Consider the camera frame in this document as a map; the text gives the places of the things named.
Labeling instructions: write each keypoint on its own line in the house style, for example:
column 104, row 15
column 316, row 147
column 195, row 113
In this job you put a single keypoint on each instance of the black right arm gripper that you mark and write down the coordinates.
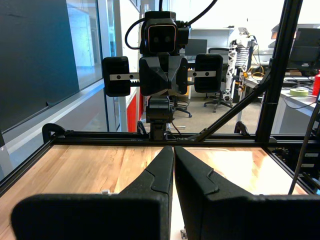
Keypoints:
column 116, row 67

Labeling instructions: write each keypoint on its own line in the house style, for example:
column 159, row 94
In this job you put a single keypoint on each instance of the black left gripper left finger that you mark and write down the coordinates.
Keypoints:
column 87, row 217

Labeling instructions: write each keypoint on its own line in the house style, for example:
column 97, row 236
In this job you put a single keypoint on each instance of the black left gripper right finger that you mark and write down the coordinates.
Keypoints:
column 237, row 217

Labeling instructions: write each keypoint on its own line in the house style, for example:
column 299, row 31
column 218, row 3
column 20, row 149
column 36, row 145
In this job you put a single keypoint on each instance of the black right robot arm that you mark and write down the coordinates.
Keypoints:
column 160, row 112

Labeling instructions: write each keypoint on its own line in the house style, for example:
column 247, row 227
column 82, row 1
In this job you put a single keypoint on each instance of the small black computer monitor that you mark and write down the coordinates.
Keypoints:
column 196, row 47

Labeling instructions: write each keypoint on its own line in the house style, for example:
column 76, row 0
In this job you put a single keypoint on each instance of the red and white cabinet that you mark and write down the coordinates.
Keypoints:
column 131, row 112

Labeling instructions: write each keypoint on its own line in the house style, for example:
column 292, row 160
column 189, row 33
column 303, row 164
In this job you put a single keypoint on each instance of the black office chair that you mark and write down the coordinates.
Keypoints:
column 218, row 50

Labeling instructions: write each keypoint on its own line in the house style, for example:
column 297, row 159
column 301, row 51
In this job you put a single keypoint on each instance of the white shelf unit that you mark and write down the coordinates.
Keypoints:
column 215, row 35

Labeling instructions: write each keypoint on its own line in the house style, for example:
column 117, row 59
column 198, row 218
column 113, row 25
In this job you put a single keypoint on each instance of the white humanoid robot figure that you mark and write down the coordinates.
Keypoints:
column 241, row 56

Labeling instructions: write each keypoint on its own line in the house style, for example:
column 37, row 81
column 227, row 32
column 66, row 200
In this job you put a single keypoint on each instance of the white office desk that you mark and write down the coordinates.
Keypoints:
column 287, row 120

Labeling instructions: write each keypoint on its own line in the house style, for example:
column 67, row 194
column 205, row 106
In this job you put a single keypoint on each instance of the green tape roll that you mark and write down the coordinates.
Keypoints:
column 298, row 93

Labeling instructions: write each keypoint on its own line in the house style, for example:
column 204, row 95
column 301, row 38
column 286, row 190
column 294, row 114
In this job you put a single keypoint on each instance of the large black computer monitor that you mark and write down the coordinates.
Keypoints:
column 305, row 47

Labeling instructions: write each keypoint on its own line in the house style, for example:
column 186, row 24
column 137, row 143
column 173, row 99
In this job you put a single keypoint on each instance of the red bottle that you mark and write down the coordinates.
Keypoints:
column 317, row 85

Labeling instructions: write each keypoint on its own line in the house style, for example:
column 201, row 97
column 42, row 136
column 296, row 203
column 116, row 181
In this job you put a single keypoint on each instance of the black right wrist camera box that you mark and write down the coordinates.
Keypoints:
column 161, row 37

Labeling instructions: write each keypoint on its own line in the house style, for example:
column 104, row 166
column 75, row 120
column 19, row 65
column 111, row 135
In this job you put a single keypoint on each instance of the white window frame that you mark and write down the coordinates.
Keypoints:
column 103, row 30

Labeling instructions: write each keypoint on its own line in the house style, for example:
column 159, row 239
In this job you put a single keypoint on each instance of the black aluminium table frame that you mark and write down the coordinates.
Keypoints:
column 276, row 75

